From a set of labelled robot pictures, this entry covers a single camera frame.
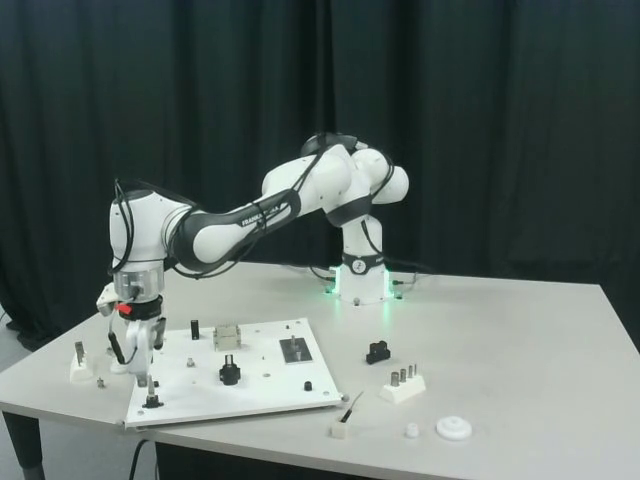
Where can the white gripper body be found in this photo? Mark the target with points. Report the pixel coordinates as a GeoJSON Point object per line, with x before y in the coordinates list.
{"type": "Point", "coordinates": [137, 350]}

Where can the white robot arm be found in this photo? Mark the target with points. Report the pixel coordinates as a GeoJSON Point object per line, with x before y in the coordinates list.
{"type": "Point", "coordinates": [230, 235]}

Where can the thin black rod red tag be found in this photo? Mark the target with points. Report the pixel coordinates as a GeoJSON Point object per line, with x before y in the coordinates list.
{"type": "Point", "coordinates": [116, 347]}

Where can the small metal bolt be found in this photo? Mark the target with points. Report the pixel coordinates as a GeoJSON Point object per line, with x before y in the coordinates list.
{"type": "Point", "coordinates": [101, 383]}

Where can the metal shaft on black base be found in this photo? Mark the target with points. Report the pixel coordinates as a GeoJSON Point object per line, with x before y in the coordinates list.
{"type": "Point", "coordinates": [150, 397]}

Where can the white holder with metal plug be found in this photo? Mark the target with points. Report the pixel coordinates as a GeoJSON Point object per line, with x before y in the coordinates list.
{"type": "Point", "coordinates": [82, 367]}

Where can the black round waterproof plug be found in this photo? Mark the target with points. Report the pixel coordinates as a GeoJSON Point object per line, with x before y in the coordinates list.
{"type": "Point", "coordinates": [231, 372]}

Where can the white task board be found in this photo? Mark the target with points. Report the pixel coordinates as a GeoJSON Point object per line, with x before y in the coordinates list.
{"type": "Point", "coordinates": [260, 395]}

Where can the black table leg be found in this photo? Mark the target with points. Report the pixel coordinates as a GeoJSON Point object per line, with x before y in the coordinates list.
{"type": "Point", "coordinates": [22, 445]}

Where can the black D-SUB plug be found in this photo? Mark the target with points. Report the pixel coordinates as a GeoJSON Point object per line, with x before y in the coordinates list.
{"type": "Point", "coordinates": [377, 352]}

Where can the black curtain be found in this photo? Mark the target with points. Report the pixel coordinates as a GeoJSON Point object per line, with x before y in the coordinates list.
{"type": "Point", "coordinates": [150, 100]}

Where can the white peg holder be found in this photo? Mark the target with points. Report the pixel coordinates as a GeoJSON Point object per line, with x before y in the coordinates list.
{"type": "Point", "coordinates": [405, 391]}

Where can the white small gear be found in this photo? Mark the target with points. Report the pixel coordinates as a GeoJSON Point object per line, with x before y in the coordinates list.
{"type": "Point", "coordinates": [412, 430]}

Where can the white large gear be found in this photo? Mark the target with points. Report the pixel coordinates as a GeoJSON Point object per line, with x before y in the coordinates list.
{"type": "Point", "coordinates": [454, 430]}

